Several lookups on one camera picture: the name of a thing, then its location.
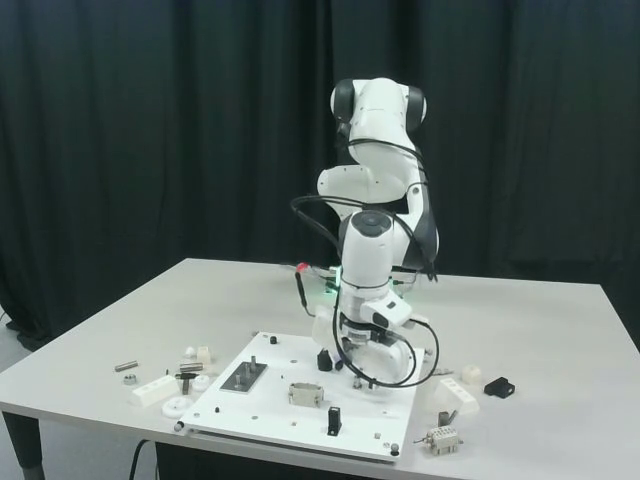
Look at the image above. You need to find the grey waterproof plug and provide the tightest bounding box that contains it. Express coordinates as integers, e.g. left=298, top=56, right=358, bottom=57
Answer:
left=413, top=425, right=467, bottom=444

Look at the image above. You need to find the white large gear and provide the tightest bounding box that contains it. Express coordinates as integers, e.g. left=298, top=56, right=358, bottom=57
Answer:
left=160, top=397, right=194, bottom=419

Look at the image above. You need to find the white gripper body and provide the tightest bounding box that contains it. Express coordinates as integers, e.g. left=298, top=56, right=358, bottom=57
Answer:
left=311, top=305, right=417, bottom=390

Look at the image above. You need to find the black curtain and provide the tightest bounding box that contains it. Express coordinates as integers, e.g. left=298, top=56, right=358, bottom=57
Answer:
left=0, top=0, right=640, bottom=342

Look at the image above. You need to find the long white peg holder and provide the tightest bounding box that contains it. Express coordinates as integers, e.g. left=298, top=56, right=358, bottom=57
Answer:
left=130, top=375, right=180, bottom=409
left=438, top=377, right=481, bottom=418

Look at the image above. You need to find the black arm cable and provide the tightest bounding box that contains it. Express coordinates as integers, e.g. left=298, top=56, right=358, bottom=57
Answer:
left=288, top=133, right=442, bottom=284

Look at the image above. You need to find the black table leg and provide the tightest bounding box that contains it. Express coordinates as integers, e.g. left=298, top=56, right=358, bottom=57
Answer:
left=1, top=412, right=42, bottom=480

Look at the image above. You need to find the black floor cable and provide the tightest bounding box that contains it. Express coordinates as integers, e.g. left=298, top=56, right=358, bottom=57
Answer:
left=130, top=438, right=157, bottom=480

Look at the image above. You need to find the white box with dark window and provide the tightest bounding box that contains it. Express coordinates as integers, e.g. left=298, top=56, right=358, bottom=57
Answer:
left=358, top=296, right=412, bottom=327

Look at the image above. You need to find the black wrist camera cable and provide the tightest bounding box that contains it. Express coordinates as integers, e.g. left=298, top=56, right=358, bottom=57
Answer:
left=333, top=294, right=442, bottom=393

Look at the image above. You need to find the thin black rod red tag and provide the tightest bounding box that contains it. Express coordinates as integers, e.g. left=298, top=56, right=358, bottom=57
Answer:
left=295, top=262, right=311, bottom=304

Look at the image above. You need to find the black plug block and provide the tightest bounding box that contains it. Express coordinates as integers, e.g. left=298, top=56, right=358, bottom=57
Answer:
left=483, top=377, right=518, bottom=399

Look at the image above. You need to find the white task board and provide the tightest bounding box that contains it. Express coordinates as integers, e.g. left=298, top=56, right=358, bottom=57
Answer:
left=172, top=330, right=428, bottom=464

